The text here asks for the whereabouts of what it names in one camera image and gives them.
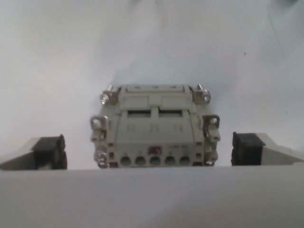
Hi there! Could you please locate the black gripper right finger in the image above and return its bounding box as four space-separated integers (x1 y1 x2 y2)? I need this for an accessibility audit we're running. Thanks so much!
230 132 304 167

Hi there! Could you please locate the beige waterproof plug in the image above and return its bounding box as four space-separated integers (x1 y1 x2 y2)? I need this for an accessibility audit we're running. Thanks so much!
89 108 222 170

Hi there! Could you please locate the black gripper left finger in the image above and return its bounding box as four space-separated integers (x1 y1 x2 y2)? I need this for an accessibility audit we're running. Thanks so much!
0 134 68 171

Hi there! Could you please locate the white task board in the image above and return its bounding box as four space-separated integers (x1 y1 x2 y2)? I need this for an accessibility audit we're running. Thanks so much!
0 0 304 171

